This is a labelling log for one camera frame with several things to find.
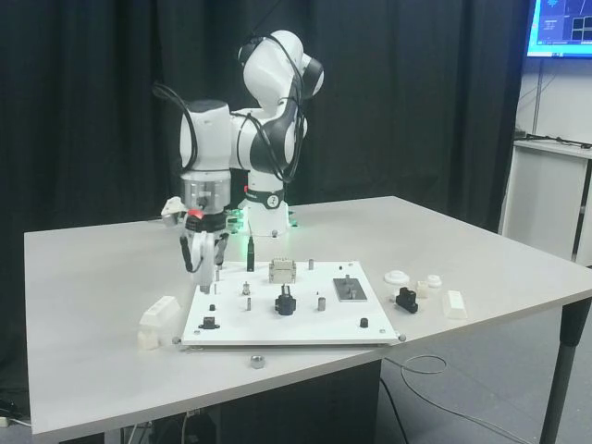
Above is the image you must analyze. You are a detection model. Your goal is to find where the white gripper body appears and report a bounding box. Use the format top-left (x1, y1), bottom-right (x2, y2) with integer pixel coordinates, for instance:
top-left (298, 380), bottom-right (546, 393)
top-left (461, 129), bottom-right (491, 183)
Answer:
top-left (191, 229), bottom-right (219, 287)

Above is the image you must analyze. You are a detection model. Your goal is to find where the long white holder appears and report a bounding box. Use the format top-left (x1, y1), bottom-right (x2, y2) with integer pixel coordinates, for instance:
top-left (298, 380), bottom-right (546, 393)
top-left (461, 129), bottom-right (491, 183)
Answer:
top-left (140, 295), bottom-right (182, 327)
top-left (441, 289), bottom-right (470, 320)

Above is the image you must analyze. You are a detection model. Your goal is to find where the black waterproof plug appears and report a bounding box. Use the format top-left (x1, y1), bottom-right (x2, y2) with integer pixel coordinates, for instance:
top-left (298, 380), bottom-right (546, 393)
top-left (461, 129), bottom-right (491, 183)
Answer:
top-left (273, 285), bottom-right (298, 318)

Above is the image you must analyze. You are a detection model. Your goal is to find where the white task board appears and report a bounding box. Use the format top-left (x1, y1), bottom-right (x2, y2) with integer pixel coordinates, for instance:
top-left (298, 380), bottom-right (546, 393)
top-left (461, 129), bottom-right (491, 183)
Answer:
top-left (179, 260), bottom-right (401, 349)

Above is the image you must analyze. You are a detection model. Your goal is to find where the black cabinet under table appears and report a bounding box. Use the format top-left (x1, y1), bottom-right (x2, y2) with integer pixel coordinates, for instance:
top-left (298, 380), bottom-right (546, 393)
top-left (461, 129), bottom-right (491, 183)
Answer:
top-left (120, 359), bottom-right (383, 444)

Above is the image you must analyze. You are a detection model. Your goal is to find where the white large gear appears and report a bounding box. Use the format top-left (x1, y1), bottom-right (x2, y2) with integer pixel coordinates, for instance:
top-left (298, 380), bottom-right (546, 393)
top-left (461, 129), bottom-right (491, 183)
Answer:
top-left (383, 268), bottom-right (413, 288)

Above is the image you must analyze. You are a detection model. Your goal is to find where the black D-SUB plug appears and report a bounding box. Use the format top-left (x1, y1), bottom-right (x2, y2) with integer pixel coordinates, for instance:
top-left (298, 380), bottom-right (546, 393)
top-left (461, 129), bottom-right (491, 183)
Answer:
top-left (394, 287), bottom-right (420, 314)

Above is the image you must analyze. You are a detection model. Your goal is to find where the white cabinet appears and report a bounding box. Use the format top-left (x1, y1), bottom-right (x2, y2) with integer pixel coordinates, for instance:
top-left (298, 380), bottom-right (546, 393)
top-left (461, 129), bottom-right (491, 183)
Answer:
top-left (499, 138), bottom-right (592, 269)

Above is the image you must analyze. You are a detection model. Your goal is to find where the grey table leg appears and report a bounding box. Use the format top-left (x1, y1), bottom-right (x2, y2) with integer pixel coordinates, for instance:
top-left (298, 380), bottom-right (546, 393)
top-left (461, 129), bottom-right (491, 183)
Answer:
top-left (539, 302), bottom-right (585, 444)

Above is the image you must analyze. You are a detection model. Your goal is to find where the blue screen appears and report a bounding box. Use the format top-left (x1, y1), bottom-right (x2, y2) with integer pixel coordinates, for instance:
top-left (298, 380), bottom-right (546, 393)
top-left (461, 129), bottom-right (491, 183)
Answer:
top-left (525, 0), bottom-right (592, 60)

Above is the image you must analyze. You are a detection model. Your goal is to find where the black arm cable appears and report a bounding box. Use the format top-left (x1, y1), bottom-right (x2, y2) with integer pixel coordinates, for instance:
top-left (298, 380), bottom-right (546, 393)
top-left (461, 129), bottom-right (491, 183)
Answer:
top-left (152, 31), bottom-right (310, 182)

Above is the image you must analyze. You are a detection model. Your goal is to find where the grey floor cable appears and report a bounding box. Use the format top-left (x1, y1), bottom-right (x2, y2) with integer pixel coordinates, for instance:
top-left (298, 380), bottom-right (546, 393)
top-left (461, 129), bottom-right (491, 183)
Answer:
top-left (381, 353), bottom-right (537, 444)

